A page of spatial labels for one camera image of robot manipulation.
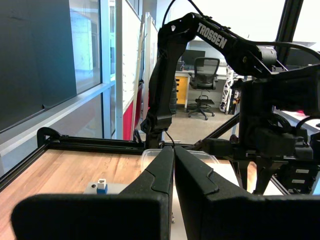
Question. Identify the blue white small connector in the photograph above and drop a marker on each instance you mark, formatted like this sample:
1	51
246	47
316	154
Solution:
102	187

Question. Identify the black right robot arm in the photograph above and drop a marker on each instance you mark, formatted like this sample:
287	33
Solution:
165	75

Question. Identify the black computer monitor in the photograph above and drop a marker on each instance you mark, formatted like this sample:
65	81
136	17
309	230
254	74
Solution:
195	56

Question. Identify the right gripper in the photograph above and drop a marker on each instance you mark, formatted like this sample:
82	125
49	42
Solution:
260	130

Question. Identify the black aluminium frame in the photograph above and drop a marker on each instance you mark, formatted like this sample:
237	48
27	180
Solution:
87	144

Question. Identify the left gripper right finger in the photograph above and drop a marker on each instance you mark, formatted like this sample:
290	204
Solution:
237	217

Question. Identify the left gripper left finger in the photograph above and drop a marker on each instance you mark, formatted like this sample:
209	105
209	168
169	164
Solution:
100	217

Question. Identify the white task board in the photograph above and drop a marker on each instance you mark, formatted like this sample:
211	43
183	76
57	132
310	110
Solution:
117	188

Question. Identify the clear plastic tub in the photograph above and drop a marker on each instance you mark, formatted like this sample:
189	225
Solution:
148	160

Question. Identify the black office chair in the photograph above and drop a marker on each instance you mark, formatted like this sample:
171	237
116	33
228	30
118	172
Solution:
206	67

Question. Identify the white lattice tower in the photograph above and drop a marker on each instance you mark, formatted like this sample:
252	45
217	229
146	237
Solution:
226	87

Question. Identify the yellow drawer cabinet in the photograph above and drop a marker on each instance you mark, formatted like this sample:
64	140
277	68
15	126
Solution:
182	90

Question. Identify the white red partition panel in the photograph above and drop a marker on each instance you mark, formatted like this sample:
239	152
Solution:
128	75
150	50

